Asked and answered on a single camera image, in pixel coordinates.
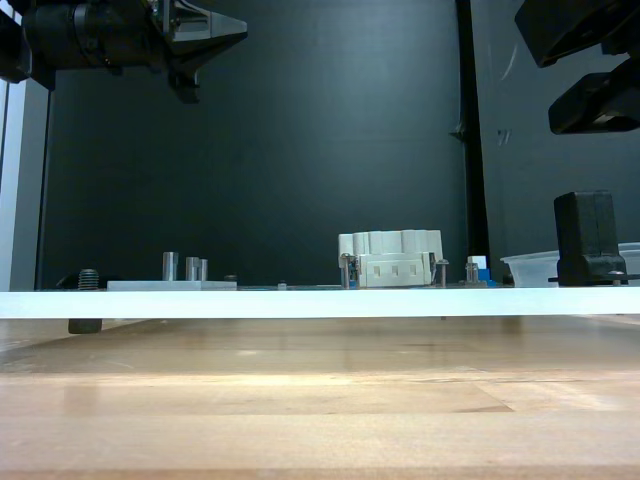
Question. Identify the black connector socket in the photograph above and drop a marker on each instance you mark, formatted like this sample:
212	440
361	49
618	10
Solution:
585	235

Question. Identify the silver pan head screw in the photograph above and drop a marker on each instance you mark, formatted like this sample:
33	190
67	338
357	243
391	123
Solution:
441	272
345	270

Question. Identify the grey metal base plate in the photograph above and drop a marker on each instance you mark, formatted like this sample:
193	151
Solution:
150	285

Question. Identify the silver round peg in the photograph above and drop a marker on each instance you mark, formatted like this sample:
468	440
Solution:
192	270
204	271
170	267

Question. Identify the blue mount with white plug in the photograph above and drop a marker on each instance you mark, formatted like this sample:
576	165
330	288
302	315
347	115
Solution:
484	277

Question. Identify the white task board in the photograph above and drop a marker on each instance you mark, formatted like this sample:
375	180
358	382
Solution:
320	302

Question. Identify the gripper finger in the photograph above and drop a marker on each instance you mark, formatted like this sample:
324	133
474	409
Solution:
205	52
227	27

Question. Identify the black board foot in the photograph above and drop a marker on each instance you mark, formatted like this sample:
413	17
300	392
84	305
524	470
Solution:
85	326

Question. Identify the clear plastic tub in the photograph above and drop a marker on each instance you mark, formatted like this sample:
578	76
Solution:
530	270

